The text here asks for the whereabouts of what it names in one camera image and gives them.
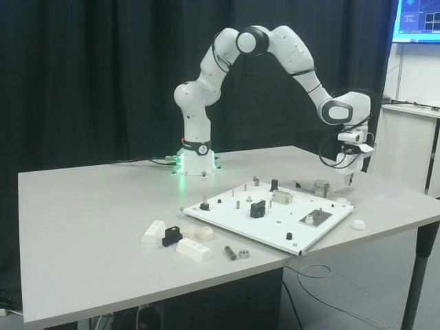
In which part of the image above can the black base cable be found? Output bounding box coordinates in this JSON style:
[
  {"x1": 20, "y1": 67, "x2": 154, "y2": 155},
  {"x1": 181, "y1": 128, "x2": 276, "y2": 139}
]
[{"x1": 115, "y1": 155, "x2": 180, "y2": 170}]

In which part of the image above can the blue screen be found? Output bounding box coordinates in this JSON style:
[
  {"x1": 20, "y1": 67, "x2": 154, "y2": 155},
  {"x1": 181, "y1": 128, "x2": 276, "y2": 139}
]
[{"x1": 391, "y1": 0, "x2": 440, "y2": 45}]

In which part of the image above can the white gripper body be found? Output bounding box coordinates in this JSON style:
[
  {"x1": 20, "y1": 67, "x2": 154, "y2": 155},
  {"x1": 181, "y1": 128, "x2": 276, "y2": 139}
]
[{"x1": 335, "y1": 150, "x2": 366, "y2": 175}]

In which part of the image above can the black curtain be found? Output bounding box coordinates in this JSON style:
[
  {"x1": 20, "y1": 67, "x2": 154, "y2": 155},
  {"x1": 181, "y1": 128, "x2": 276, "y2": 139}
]
[{"x1": 0, "y1": 0, "x2": 399, "y2": 307}]

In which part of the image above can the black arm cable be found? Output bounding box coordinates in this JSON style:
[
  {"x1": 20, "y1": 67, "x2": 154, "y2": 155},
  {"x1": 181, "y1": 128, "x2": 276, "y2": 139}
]
[{"x1": 206, "y1": 44, "x2": 382, "y2": 170}]

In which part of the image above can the black D-SUB plug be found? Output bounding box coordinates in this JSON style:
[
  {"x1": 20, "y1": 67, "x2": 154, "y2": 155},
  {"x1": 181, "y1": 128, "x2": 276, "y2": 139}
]
[{"x1": 161, "y1": 225, "x2": 184, "y2": 247}]

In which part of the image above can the grey floor cable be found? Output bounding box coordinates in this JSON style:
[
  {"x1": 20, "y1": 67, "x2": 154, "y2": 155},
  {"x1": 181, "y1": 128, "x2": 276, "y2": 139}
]
[{"x1": 296, "y1": 263, "x2": 407, "y2": 330}]

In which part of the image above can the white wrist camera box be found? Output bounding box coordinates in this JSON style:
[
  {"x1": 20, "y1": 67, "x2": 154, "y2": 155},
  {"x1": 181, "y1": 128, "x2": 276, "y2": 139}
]
[{"x1": 337, "y1": 131, "x2": 366, "y2": 144}]

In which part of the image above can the white task board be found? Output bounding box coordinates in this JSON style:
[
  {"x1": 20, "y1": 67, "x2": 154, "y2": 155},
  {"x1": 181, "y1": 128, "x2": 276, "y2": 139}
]
[{"x1": 181, "y1": 177, "x2": 356, "y2": 257}]

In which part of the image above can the dark table leg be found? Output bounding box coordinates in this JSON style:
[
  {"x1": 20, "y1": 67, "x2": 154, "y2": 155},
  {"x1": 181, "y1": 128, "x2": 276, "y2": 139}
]
[{"x1": 403, "y1": 225, "x2": 436, "y2": 330}]

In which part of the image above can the long white peg holder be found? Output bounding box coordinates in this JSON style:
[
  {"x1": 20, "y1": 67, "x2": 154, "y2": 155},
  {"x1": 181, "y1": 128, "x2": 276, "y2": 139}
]
[{"x1": 175, "y1": 239, "x2": 212, "y2": 264}]

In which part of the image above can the white stepped peg holder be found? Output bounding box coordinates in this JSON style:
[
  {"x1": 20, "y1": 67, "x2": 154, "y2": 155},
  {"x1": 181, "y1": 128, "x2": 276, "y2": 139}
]
[{"x1": 140, "y1": 219, "x2": 166, "y2": 245}]

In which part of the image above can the white cabinet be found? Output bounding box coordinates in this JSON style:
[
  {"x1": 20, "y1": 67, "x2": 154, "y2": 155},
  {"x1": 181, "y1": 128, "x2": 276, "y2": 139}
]
[{"x1": 364, "y1": 102, "x2": 440, "y2": 199}]

